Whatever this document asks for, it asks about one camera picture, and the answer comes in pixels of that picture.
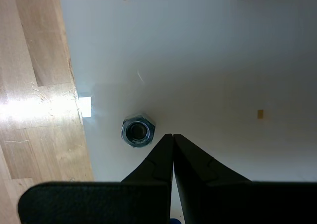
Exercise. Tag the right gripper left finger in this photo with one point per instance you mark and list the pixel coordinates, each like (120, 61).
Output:
(99, 204)

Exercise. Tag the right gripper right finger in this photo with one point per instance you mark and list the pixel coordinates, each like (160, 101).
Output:
(247, 204)

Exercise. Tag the M12 hex nut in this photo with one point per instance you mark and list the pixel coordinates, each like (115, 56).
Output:
(126, 134)

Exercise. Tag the white plastic board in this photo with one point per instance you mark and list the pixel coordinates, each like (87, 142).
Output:
(198, 60)

